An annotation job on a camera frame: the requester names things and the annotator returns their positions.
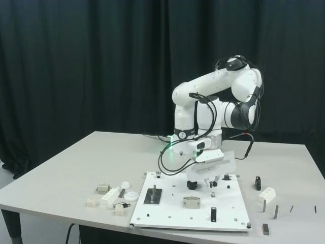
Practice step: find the dark metal block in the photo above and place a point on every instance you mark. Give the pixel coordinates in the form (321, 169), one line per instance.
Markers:
(266, 228)

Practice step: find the white sloped peg holder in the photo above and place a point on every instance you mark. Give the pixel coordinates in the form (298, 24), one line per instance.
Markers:
(267, 195)

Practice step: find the long white peg holder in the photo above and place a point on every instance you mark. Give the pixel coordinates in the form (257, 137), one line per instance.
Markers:
(109, 197)

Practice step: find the metal BNC plug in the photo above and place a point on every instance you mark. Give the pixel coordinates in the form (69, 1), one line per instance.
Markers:
(211, 185)

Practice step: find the black table leg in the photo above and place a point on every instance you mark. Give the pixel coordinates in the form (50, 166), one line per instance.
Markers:
(12, 226)

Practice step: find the small white holder block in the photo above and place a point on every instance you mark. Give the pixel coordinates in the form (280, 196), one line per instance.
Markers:
(119, 210)
(92, 202)

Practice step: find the metal bolt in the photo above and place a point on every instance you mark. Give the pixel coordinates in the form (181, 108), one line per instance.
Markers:
(122, 192)

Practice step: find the white medium gear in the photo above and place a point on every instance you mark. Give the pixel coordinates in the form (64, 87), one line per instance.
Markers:
(131, 197)

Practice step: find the white small gear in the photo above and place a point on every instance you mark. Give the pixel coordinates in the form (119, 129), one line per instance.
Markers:
(125, 184)

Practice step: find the white task board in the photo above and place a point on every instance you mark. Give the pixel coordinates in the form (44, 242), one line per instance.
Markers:
(177, 203)

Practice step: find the metal square peg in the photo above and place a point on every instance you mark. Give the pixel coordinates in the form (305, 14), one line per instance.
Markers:
(276, 212)

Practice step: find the black waterproof plug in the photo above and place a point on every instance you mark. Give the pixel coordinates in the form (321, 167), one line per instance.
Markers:
(257, 183)

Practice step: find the grey D-SUB plug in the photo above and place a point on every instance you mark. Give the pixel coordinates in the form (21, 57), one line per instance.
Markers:
(103, 189)

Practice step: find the metal round peg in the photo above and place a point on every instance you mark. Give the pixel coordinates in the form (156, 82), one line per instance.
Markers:
(264, 206)

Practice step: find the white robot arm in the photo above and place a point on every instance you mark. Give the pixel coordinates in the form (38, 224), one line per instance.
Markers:
(203, 81)

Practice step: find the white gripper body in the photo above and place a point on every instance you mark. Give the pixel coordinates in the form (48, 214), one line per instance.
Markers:
(215, 167)

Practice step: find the black curtain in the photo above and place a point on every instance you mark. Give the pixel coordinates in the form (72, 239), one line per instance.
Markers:
(101, 63)

